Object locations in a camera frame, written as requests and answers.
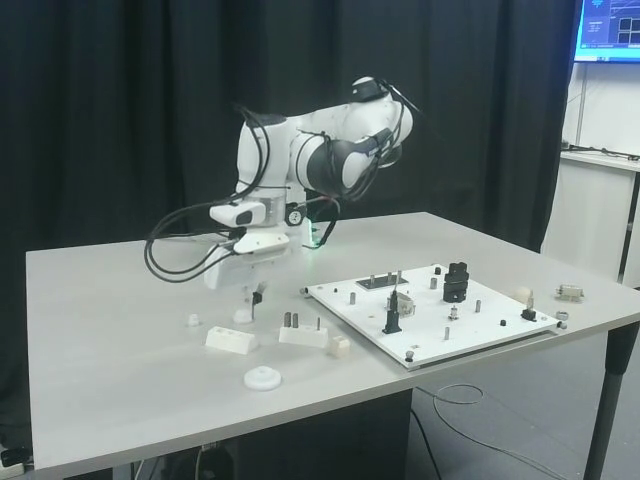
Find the white task board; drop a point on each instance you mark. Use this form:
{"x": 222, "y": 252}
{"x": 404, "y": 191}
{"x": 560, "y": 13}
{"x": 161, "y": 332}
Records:
{"x": 450, "y": 340}

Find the black curtain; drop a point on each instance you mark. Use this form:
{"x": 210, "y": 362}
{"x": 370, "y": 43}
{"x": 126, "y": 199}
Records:
{"x": 150, "y": 100}

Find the small white peg holder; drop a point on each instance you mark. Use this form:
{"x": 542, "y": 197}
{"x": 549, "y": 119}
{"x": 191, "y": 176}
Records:
{"x": 242, "y": 316}

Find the white holder with pegs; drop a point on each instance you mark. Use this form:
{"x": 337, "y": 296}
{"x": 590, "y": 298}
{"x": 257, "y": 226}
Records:
{"x": 305, "y": 336}

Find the black upright plug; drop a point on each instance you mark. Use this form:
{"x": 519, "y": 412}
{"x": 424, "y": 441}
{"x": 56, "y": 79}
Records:
{"x": 392, "y": 320}

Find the white large gear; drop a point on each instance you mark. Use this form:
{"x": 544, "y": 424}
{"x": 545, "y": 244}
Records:
{"x": 262, "y": 378}

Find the metal nut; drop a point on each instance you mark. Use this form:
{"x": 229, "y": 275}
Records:
{"x": 562, "y": 315}

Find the blue screen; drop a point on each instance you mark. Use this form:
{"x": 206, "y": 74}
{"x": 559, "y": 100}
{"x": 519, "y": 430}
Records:
{"x": 607, "y": 30}

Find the white empty holder with holes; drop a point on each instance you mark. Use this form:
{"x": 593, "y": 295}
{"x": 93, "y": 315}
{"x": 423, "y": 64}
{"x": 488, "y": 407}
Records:
{"x": 231, "y": 341}

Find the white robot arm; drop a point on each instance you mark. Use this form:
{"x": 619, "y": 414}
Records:
{"x": 350, "y": 125}

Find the small cream block holder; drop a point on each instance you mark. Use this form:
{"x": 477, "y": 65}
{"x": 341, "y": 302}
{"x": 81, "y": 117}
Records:
{"x": 338, "y": 346}

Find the metal D-SUB connector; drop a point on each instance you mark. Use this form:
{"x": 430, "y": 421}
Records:
{"x": 567, "y": 292}

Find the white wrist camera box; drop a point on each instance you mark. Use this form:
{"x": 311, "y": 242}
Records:
{"x": 235, "y": 212}

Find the black waterproof plug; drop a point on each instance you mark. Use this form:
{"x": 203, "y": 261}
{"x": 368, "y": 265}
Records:
{"x": 529, "y": 312}

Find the black D-SUB plug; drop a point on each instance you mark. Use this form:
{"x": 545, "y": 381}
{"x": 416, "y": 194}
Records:
{"x": 455, "y": 282}

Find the thick metal round peg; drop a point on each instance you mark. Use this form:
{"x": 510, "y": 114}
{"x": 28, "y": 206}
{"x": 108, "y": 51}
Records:
{"x": 287, "y": 320}
{"x": 295, "y": 320}

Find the thin metal round peg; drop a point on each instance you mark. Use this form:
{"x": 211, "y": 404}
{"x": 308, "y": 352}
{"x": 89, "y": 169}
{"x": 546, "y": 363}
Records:
{"x": 252, "y": 312}

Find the white cabinet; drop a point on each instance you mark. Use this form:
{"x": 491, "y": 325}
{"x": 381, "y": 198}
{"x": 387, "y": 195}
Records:
{"x": 595, "y": 210}

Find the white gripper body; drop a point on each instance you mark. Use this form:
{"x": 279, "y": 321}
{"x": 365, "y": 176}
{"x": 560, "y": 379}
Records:
{"x": 240, "y": 270}

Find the dark table leg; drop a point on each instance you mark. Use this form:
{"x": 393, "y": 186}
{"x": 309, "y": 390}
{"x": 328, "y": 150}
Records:
{"x": 610, "y": 400}

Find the white rounded holder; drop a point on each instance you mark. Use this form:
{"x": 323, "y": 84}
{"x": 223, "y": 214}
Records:
{"x": 523, "y": 294}

